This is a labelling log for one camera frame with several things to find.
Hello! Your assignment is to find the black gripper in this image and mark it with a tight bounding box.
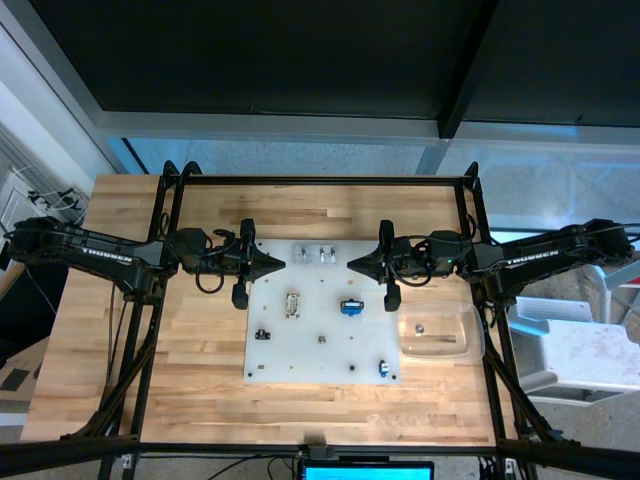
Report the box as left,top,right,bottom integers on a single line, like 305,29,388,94
208,218,287,311
347,219,429,313

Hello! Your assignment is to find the silver block with three screws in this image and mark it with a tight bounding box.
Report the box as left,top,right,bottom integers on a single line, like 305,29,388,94
292,243,337,266

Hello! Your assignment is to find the clear plastic tub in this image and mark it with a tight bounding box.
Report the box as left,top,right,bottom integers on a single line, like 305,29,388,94
397,301,485,362

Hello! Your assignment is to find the white plastic board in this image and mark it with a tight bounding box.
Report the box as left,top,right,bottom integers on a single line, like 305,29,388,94
243,238,404,385

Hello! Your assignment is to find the blue laptop screen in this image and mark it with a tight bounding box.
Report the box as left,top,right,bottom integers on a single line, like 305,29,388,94
298,459,435,480

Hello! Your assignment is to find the white plastic step stool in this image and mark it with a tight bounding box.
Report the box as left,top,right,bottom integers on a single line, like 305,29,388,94
507,295,640,407

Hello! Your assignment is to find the brown cardboard box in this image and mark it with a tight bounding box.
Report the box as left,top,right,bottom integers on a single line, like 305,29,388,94
0,335,51,401

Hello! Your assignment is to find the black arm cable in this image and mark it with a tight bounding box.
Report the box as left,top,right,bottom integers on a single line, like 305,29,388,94
387,234,436,290
194,249,225,295

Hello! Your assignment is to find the black metal frame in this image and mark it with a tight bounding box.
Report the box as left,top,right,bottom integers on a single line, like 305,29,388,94
0,159,640,480

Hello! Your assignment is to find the black table-level camera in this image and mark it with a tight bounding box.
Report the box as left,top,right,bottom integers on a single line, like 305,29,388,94
305,433,335,461

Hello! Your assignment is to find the black backdrop post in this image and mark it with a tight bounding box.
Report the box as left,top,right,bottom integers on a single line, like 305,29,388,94
437,0,501,140

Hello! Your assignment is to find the grey metal chair frame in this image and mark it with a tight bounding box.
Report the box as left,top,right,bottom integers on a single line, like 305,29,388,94
582,262,640,326

